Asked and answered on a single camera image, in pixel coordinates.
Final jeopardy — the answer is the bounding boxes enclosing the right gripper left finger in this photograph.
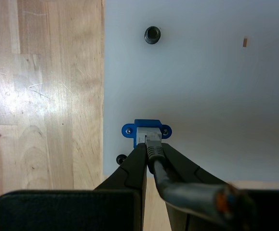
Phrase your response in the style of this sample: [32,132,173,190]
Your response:
[0,143,147,231]

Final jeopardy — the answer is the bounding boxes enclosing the grey cable with clear plug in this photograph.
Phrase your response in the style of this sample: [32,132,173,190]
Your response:
[144,130,259,231]

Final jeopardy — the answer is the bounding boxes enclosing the blue socket block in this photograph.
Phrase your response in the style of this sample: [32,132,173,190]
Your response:
[120,118,173,150]

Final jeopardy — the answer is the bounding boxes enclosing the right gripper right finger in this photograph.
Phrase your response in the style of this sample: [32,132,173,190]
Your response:
[162,143,279,231]

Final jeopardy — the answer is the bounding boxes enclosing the white task board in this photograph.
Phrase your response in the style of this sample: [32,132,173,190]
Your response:
[102,0,279,183]

